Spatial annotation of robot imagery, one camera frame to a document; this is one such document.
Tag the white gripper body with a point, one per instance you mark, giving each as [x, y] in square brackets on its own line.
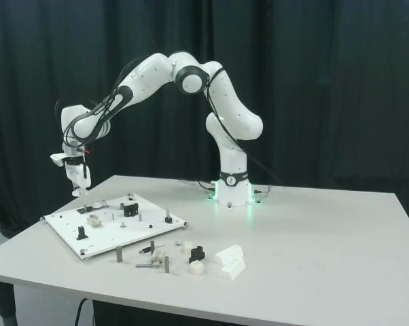
[77, 174]

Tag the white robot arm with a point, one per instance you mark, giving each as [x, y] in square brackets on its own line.
[231, 112]

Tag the white gear on shaft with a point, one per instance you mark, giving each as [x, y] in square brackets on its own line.
[96, 205]

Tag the white medium gear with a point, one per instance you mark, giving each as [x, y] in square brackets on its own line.
[197, 268]

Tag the thin black rod red tag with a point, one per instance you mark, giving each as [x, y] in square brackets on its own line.
[86, 166]

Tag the clear Ethernet socket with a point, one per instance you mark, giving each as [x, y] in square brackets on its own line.
[93, 220]

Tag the metal BNC plug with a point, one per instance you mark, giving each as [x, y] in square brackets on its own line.
[130, 195]

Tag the black USB plug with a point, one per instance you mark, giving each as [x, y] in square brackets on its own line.
[81, 233]

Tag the black D-SUB socket block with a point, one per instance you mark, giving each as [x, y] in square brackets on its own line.
[130, 210]

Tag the white task board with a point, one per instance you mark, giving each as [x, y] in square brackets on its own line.
[99, 237]

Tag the metal round peg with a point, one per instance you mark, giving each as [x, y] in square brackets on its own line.
[152, 246]
[119, 255]

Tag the metal peg in black socket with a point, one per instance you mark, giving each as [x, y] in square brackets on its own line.
[167, 216]

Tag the metal bolt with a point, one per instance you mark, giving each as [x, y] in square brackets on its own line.
[144, 266]

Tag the metal square peg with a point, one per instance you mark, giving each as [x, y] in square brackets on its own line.
[166, 265]

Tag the black D-SUB plug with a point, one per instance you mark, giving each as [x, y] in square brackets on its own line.
[196, 255]

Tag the dark table leg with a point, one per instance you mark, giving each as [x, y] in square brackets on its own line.
[0, 302]

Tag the white peg holder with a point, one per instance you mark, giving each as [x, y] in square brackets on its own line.
[230, 253]
[232, 269]

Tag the black curtain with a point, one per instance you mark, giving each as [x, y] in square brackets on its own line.
[326, 85]

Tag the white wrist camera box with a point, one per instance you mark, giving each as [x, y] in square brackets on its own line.
[56, 159]

